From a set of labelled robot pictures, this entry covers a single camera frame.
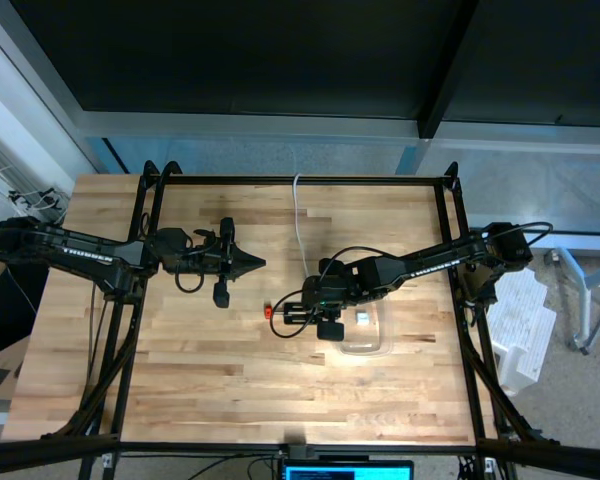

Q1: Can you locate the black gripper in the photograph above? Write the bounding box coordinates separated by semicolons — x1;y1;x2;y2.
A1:
193;216;267;308
302;257;355;343

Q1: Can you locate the white cable with plug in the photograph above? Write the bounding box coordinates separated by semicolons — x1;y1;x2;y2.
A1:
288;147;314;280

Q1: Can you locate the black clamp with red knob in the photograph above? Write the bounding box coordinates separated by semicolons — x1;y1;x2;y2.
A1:
263;299;317;327

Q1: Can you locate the clear plastic tub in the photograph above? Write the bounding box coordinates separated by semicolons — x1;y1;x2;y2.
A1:
329;292;395;358

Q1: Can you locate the laptop screen with blue edge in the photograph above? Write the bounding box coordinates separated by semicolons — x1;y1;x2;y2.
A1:
278;459;415;480

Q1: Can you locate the white plastic step stool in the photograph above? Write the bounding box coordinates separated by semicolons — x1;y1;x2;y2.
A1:
484;272;551;399

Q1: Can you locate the cardboard box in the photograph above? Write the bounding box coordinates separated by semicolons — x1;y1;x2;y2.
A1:
0;334;32;414

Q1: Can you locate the grey metal stand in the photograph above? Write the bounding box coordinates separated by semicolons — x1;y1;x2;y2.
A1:
544;244;600;356

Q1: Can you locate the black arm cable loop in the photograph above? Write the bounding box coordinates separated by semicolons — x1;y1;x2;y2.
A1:
269;291;326;340
173;267;205;295

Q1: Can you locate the small black camera mount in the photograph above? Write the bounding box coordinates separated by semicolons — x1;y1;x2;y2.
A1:
278;439;315;460

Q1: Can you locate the black metal frame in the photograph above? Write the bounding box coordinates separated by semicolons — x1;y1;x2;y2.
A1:
0;173;600;480

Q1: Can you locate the black cable bundle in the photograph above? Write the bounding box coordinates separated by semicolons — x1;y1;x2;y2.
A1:
5;186;64;212

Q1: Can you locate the black vertical post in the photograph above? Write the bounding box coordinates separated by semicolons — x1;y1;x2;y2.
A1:
417;0;481;140

